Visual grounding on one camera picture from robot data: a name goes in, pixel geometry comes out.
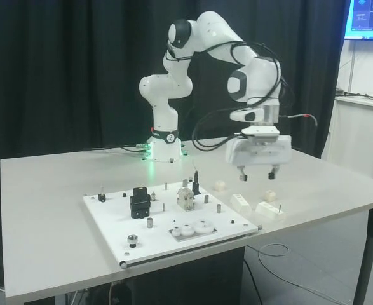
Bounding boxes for white task board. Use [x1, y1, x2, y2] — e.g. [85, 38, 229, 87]
[83, 180, 264, 269]

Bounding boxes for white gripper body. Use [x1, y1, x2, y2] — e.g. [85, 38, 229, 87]
[224, 135, 293, 168]

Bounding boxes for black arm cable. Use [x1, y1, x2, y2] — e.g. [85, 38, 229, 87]
[190, 107, 250, 153]
[165, 38, 297, 107]

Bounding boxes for black USB plug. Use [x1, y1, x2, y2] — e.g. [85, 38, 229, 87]
[191, 161, 202, 195]

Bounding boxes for black base cables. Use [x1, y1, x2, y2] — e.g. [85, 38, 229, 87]
[120, 143, 153, 158]

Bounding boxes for black D-SUB plug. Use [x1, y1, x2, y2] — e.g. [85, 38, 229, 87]
[129, 187, 152, 220]

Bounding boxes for white cabinet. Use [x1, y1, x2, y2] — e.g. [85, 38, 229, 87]
[327, 94, 373, 184]

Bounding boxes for blue screen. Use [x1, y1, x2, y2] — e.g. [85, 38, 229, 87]
[344, 0, 373, 41]

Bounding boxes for grey floor cable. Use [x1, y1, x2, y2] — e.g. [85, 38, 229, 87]
[257, 242, 305, 305]

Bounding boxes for long white peg holder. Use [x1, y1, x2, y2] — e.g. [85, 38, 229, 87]
[231, 193, 250, 215]
[255, 201, 286, 222]

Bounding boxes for black curtain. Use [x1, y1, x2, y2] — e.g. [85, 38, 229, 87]
[0, 0, 352, 166]

